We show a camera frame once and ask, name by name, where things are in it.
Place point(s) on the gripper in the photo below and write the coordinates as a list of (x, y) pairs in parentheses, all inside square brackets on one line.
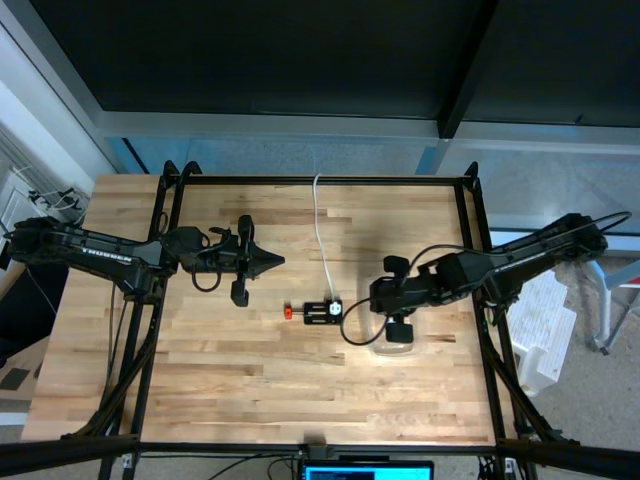
[(420, 292), (243, 260)]

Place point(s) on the white receptacle socket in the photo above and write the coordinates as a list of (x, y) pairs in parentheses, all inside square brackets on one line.
[(336, 308)]

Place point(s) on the clear plastic tub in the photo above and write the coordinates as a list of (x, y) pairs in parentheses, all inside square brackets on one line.
[(400, 351)]

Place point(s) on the black vise with red knob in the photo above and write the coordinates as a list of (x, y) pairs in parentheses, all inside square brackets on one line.
[(315, 314)]

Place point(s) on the laptop with blue screen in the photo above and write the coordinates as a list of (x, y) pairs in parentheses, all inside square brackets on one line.
[(365, 472)]

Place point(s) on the red and white panel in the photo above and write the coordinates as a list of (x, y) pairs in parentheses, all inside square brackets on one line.
[(632, 284)]

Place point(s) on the black chair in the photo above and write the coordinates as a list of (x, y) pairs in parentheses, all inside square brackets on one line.
[(25, 310)]

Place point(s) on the cardboard box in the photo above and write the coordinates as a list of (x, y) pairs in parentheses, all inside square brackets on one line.
[(20, 362)]

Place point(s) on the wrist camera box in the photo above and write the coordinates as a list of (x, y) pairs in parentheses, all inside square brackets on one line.
[(385, 296)]

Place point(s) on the grey metal chair frame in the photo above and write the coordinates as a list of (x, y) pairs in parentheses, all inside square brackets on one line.
[(605, 310)]

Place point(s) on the black low camera box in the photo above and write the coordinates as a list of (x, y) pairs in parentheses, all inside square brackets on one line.
[(316, 451)]

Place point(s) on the black metal frame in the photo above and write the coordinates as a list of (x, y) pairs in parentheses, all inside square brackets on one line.
[(75, 446)]

